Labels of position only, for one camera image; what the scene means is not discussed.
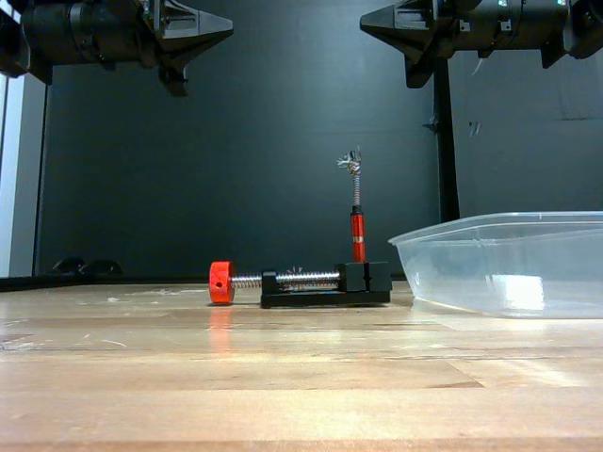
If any black vise clamp red knob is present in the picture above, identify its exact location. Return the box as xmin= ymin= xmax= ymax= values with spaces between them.
xmin=208 ymin=260 xmax=393 ymax=311

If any clear plastic tub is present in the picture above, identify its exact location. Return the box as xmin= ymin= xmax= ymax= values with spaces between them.
xmin=387 ymin=211 xmax=603 ymax=321

